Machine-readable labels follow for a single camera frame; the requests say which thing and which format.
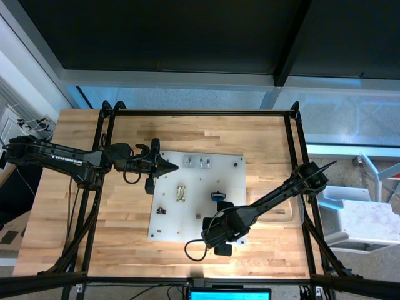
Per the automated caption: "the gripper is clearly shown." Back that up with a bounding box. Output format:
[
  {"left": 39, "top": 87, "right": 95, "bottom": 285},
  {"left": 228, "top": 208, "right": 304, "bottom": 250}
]
[
  {"left": 209, "top": 201, "right": 241, "bottom": 258},
  {"left": 141, "top": 138, "right": 179, "bottom": 195}
]

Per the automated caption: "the white board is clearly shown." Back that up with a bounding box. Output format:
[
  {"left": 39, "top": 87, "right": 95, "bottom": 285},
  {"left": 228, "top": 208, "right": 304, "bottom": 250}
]
[{"left": 146, "top": 151, "right": 248, "bottom": 245}]

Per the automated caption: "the clear plastic tub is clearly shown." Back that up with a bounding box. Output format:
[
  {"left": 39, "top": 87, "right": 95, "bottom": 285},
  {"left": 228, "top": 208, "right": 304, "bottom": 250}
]
[{"left": 247, "top": 186, "right": 304, "bottom": 225}]

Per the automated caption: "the screen with blue edge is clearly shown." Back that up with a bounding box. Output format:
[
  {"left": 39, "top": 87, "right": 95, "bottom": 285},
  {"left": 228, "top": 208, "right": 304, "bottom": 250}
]
[{"left": 186, "top": 287, "right": 272, "bottom": 300}]

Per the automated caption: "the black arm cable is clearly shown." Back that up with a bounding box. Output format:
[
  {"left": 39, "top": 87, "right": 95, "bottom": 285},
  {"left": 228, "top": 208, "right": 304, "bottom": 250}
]
[{"left": 122, "top": 167, "right": 141, "bottom": 185}]

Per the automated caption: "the black cable loop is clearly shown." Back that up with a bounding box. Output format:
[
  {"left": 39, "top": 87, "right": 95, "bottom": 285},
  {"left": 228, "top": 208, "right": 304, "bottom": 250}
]
[{"left": 184, "top": 239, "right": 209, "bottom": 263}]

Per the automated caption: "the black aluminium frame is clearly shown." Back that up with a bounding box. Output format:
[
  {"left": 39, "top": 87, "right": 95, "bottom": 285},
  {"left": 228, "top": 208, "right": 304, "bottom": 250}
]
[{"left": 0, "top": 99, "right": 400, "bottom": 300}]

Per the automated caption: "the cable bundle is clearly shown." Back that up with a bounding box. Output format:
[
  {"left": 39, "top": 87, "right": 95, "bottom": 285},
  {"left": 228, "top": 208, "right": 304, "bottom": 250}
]
[{"left": 17, "top": 117, "right": 53, "bottom": 132}]

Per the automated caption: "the white metal chair frame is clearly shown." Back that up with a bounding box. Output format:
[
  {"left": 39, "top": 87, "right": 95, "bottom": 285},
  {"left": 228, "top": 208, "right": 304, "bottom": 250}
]
[{"left": 354, "top": 153, "right": 400, "bottom": 194}]

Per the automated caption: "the black vertical post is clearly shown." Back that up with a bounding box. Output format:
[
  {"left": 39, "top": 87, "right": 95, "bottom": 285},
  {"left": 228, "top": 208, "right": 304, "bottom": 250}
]
[{"left": 273, "top": 0, "right": 313, "bottom": 88}]

